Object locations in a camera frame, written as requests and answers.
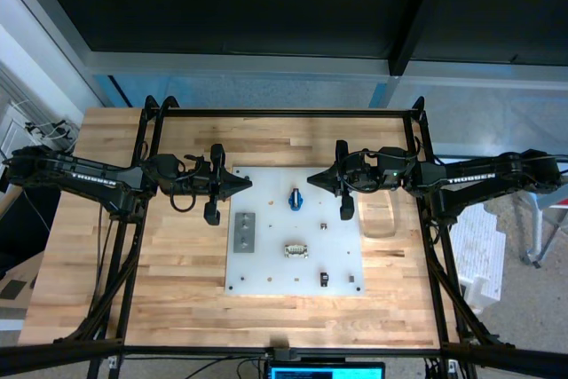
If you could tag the blue flanged socket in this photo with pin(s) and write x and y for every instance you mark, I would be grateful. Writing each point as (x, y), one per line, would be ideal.
(295, 205)

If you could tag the white foam block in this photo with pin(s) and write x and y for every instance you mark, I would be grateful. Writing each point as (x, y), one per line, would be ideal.
(481, 255)

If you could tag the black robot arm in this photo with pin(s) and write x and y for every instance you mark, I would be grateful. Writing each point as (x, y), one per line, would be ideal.
(89, 177)
(470, 179)

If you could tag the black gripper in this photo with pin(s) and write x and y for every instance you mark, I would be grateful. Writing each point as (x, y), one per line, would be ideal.
(359, 175)
(215, 183)

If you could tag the laptop screen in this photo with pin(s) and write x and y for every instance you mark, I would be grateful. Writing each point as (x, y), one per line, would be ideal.
(324, 372)

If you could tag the small silver clamp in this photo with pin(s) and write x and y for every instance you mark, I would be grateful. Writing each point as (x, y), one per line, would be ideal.
(324, 226)

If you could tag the grey metal base plate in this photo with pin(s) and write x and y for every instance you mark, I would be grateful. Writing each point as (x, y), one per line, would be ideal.
(237, 237)

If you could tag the cardboard box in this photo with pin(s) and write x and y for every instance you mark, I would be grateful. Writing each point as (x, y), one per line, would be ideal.
(22, 272)

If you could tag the white task board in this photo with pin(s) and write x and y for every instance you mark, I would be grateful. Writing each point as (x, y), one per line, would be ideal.
(266, 259)

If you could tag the clear plastic tub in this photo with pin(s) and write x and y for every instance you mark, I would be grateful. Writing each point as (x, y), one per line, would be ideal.
(377, 223)

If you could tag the black table-level camera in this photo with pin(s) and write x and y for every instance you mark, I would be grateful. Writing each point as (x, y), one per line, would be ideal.
(284, 353)

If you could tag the black connector socket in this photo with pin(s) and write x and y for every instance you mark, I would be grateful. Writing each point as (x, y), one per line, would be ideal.
(324, 279)

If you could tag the grey metal stand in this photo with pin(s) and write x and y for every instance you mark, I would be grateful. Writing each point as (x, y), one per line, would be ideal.
(534, 237)

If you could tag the black table frame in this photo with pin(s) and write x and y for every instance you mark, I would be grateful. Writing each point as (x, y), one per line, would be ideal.
(284, 113)

